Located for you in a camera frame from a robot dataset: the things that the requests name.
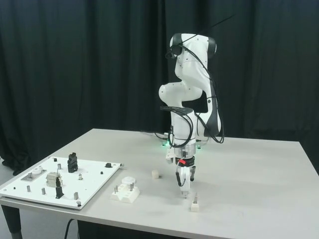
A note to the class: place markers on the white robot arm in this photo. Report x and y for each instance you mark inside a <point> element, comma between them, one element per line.
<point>189,82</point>

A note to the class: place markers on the thin black rod red tag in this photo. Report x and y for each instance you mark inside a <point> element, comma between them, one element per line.
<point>177,178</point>

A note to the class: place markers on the metal BNC plug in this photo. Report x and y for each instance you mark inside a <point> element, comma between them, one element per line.
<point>80,176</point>

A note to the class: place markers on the white medium gear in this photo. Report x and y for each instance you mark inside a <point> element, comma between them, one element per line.
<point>128,180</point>

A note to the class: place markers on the black curtain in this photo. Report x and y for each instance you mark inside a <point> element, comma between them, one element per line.
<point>74,62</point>

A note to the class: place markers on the small white single-peg holder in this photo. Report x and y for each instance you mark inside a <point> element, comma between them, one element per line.
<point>195,206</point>

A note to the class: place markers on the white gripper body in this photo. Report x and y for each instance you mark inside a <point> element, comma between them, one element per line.
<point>184,179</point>

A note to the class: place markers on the white peg holder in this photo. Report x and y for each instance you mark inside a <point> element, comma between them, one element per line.
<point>117,196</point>
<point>130,195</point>

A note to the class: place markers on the small white cube holder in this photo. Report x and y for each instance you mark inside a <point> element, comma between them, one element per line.
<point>155,174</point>

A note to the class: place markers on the white task board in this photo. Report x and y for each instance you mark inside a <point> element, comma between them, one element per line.
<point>94,181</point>

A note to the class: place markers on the black D-SUB plug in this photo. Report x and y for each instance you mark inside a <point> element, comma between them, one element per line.
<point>72,163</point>

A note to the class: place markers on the beige waterproof plug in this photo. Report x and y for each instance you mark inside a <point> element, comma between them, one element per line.
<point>51,178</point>

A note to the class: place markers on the white large gear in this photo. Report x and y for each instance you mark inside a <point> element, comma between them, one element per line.
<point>37,171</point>

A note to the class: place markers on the dark grey table leg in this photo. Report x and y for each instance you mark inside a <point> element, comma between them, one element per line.
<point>11,221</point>

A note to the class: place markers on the thin metal peg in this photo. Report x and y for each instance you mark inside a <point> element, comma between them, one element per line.
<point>196,198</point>

